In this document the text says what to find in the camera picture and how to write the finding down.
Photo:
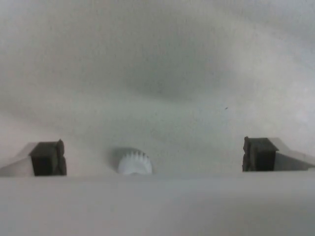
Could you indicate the white small gear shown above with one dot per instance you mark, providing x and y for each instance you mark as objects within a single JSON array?
[{"x": 135, "y": 163}]

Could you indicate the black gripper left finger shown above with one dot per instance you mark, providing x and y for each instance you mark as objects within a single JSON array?
[{"x": 46, "y": 159}]

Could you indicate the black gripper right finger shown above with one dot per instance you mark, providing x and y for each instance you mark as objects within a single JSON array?
[{"x": 261, "y": 157}]

